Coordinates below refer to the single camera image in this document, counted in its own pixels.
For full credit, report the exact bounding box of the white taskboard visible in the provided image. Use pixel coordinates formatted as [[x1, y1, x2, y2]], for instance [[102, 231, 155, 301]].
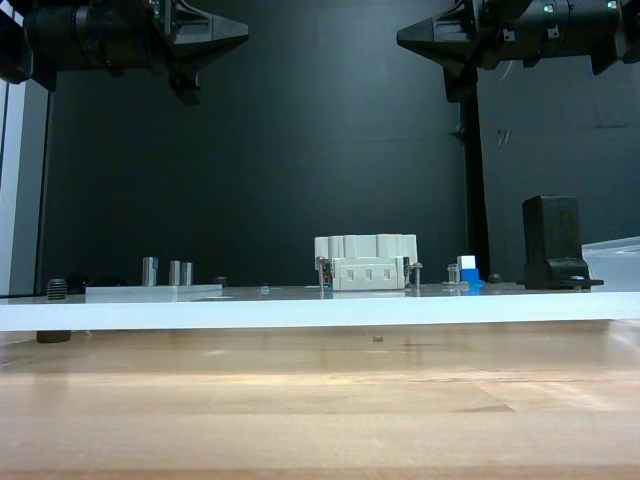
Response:
[[0, 283, 640, 334]]

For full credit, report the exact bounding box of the black wall post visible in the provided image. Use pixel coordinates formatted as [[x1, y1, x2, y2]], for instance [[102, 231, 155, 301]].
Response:
[[458, 67, 494, 287]]

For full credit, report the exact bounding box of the beige connector housing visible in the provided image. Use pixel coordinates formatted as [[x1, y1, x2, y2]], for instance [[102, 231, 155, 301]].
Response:
[[313, 233, 426, 292]]

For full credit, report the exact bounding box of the grey metal bar plate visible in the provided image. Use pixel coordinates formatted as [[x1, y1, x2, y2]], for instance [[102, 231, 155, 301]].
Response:
[[84, 283, 224, 303]]

